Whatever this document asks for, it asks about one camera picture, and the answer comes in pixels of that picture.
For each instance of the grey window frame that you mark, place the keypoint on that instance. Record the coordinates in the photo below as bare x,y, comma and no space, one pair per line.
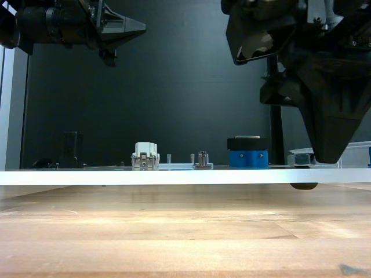
11,116

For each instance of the clear acrylic block with pegs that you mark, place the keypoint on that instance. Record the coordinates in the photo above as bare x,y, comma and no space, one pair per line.
174,166

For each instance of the blue connector with black top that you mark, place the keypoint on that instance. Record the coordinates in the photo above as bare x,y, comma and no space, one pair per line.
247,159

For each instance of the black room column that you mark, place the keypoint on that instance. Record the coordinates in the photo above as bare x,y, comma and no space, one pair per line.
275,130

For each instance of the black clamp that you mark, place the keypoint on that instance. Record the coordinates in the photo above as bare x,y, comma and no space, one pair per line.
71,150

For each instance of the beige connector housing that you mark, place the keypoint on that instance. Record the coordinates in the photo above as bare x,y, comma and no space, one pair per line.
145,156

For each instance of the small silver connector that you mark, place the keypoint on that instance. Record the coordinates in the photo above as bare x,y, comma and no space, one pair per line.
203,162

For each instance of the clear plastic tub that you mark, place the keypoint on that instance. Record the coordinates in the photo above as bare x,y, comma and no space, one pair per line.
356,153

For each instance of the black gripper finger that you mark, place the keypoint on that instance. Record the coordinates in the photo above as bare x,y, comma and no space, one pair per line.
121,24
333,121
116,40

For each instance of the small blue connector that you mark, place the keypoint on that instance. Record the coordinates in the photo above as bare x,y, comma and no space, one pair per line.
369,157

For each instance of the white plastic board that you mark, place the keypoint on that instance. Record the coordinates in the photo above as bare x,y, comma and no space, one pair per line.
174,176

